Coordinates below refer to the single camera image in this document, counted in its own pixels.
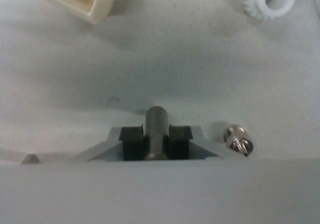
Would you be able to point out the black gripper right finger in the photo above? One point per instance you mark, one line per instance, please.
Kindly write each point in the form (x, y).
(178, 144)

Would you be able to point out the metal round peg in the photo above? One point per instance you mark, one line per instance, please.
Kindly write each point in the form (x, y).
(156, 124)

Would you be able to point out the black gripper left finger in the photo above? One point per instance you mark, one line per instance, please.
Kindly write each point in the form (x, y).
(131, 144)

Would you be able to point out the cream white square holder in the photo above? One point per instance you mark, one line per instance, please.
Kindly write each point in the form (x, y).
(100, 9)

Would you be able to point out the white small gear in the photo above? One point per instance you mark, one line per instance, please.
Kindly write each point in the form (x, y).
(260, 6)

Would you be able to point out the metal BNC plug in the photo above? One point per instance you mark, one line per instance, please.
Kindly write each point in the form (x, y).
(237, 139)

